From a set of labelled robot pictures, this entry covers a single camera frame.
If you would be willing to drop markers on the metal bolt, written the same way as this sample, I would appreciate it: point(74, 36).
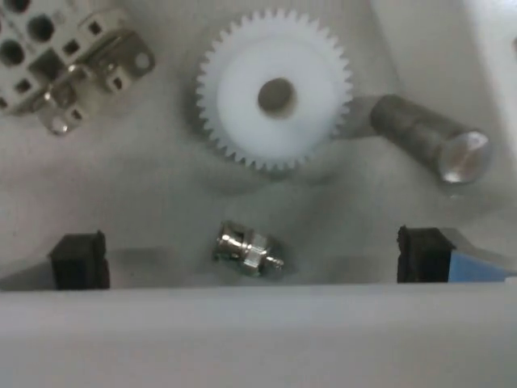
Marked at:
point(428, 129)

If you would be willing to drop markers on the metal D-SUB connector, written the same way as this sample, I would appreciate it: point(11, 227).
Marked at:
point(121, 68)

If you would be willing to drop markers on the white holder with holes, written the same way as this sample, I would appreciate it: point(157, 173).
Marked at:
point(36, 36)

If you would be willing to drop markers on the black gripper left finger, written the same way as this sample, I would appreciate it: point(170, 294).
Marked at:
point(78, 262)

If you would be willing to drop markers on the white large gear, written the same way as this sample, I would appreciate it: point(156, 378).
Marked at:
point(276, 95)

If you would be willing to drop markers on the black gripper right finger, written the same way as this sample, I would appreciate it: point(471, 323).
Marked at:
point(424, 258)

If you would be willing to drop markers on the metal BNC plug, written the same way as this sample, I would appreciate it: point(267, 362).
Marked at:
point(246, 250)

